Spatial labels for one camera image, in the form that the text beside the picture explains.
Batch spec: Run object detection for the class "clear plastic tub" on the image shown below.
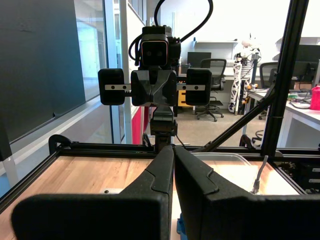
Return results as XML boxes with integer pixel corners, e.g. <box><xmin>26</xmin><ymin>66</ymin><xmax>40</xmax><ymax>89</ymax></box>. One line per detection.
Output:
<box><xmin>191</xmin><ymin>152</ymin><xmax>253</xmax><ymax>193</ymax></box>

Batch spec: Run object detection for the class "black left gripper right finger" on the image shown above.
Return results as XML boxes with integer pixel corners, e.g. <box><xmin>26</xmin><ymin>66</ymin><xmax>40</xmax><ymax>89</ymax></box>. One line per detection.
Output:
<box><xmin>174</xmin><ymin>146</ymin><xmax>320</xmax><ymax>240</ymax></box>

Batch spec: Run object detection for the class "black gripper cable bundle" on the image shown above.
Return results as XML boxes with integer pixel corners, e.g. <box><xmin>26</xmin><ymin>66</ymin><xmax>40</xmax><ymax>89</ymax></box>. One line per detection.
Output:
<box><xmin>128</xmin><ymin>34</ymin><xmax>142</xmax><ymax>68</ymax></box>

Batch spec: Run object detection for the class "white office desk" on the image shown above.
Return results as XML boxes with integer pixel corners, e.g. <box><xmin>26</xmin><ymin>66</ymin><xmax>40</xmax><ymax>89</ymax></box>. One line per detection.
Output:
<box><xmin>246</xmin><ymin>88</ymin><xmax>320</xmax><ymax>149</ymax></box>

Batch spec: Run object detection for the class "black computer monitor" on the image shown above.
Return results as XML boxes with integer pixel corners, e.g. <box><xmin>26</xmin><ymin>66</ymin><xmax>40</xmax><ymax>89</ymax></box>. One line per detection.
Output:
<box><xmin>291</xmin><ymin>44</ymin><xmax>320</xmax><ymax>84</ymax></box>
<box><xmin>186</xmin><ymin>51</ymin><xmax>212</xmax><ymax>69</ymax></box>

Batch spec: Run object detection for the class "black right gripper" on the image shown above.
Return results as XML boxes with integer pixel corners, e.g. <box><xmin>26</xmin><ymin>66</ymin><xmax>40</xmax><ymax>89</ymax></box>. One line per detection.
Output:
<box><xmin>97</xmin><ymin>66</ymin><xmax>213</xmax><ymax>107</ymax></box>

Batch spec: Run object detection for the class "black office chair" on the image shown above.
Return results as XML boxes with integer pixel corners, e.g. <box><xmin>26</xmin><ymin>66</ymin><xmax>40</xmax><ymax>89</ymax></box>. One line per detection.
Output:
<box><xmin>195</xmin><ymin>58</ymin><xmax>228</xmax><ymax>123</ymax></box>
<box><xmin>251</xmin><ymin>61</ymin><xmax>279</xmax><ymax>149</ymax></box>

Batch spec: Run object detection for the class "white taskboard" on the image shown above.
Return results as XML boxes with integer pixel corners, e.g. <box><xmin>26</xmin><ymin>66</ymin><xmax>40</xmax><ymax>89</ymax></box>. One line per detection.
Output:
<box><xmin>170</xmin><ymin>193</ymin><xmax>187</xmax><ymax>240</ymax></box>

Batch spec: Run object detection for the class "black table frame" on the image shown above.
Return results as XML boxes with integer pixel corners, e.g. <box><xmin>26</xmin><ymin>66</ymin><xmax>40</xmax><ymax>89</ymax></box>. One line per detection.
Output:
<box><xmin>0</xmin><ymin>0</ymin><xmax>320</xmax><ymax>216</ymax></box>

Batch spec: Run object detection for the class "blue clamp with black block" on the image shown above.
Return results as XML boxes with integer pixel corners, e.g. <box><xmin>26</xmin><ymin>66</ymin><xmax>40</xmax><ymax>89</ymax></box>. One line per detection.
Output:
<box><xmin>176</xmin><ymin>212</ymin><xmax>188</xmax><ymax>237</ymax></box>

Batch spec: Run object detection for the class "RJ45 connector with cable stub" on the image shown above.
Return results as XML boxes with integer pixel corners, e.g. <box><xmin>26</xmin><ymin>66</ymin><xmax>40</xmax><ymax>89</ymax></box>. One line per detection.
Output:
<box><xmin>249</xmin><ymin>154</ymin><xmax>270</xmax><ymax>195</ymax></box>

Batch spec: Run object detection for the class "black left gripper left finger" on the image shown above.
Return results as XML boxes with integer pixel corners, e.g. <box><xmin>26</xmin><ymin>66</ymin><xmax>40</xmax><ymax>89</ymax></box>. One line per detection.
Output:
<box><xmin>11</xmin><ymin>145</ymin><xmax>175</xmax><ymax>240</ymax></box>

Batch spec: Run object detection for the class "red container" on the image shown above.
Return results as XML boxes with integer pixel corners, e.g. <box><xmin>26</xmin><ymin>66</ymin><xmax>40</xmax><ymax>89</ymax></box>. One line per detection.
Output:
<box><xmin>309</xmin><ymin>84</ymin><xmax>320</xmax><ymax>111</ymax></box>

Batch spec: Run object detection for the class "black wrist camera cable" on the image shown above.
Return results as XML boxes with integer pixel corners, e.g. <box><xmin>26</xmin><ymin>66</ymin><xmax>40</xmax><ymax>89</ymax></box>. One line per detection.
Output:
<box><xmin>153</xmin><ymin>0</ymin><xmax>215</xmax><ymax>42</ymax></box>

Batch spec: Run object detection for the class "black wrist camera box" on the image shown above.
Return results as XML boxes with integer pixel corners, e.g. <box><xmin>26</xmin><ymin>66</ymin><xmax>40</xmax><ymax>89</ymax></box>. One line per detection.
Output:
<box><xmin>139</xmin><ymin>34</ymin><xmax>169</xmax><ymax>69</ymax></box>

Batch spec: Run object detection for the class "aluminium clamp block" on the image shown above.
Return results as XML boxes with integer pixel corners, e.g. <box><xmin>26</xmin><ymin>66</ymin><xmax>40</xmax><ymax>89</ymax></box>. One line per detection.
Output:
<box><xmin>99</xmin><ymin>187</ymin><xmax>125</xmax><ymax>196</ymax></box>

